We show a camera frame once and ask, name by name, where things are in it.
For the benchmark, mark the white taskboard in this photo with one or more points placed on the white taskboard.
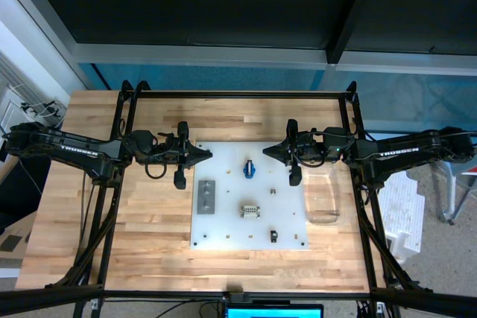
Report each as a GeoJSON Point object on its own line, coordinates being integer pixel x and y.
{"type": "Point", "coordinates": [223, 221]}

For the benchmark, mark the white foam block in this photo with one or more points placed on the white foam block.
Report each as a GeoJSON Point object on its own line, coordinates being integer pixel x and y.
{"type": "Point", "coordinates": [402, 221]}

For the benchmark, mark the brown cardboard box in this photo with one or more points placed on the brown cardboard box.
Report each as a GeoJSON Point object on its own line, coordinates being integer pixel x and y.
{"type": "Point", "coordinates": [22, 228]}

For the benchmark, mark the black aluminium frame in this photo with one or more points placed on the black aluminium frame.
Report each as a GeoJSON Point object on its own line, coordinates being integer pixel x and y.
{"type": "Point", "coordinates": [238, 95]}

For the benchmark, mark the clear plastic tub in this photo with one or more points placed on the clear plastic tub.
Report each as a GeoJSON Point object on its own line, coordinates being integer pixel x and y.
{"type": "Point", "coordinates": [322, 199]}

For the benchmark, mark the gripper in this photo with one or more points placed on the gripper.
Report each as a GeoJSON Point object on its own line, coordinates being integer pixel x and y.
{"type": "Point", "coordinates": [294, 178]}
{"type": "Point", "coordinates": [181, 180]}

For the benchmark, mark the beige HAN10E connector insert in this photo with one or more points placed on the beige HAN10E connector insert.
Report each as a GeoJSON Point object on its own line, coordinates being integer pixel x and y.
{"type": "Point", "coordinates": [250, 212]}

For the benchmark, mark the small black camera box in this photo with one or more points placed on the small black camera box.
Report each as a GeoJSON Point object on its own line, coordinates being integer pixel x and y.
{"type": "Point", "coordinates": [236, 296]}

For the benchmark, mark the small black connector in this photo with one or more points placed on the small black connector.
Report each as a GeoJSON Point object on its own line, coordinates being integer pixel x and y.
{"type": "Point", "coordinates": [274, 236]}

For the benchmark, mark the silver metal chair base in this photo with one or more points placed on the silver metal chair base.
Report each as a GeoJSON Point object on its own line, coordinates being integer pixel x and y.
{"type": "Point", "coordinates": [449, 202]}

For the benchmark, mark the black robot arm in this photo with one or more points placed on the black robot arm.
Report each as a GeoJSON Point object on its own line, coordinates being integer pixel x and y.
{"type": "Point", "coordinates": [74, 148]}
{"type": "Point", "coordinates": [395, 154]}

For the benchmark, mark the blue laptop screen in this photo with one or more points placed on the blue laptop screen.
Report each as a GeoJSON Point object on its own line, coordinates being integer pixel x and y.
{"type": "Point", "coordinates": [272, 312]}

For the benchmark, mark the silver metal peg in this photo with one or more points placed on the silver metal peg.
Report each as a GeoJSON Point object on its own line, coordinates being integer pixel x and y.
{"type": "Point", "coordinates": [205, 205]}

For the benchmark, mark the grey metal plate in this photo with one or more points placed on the grey metal plate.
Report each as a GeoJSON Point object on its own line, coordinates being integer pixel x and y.
{"type": "Point", "coordinates": [206, 197]}

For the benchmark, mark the blue clamp with silver bar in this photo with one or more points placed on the blue clamp with silver bar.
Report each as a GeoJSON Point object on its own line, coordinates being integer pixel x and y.
{"type": "Point", "coordinates": [249, 175]}

